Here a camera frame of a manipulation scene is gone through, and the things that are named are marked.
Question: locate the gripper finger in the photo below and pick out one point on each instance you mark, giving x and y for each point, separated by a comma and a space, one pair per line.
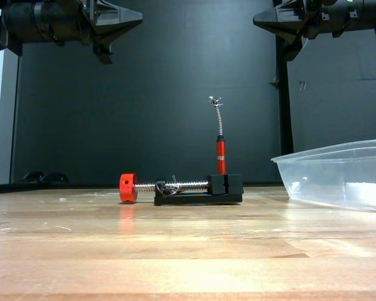
282, 32
269, 15
128, 14
119, 29

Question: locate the black rounded object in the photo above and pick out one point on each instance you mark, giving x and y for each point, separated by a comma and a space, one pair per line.
55, 177
33, 176

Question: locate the clear plastic tub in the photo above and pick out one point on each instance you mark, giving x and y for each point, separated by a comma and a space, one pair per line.
316, 178

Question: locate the black vise with red knob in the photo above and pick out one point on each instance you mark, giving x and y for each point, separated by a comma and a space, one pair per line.
217, 188

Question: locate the white foam block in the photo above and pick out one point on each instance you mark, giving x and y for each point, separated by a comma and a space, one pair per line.
365, 192

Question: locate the black frame post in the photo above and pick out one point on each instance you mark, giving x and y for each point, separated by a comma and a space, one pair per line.
285, 109

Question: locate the black frame base rail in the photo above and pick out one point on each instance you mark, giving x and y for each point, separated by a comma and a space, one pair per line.
81, 186

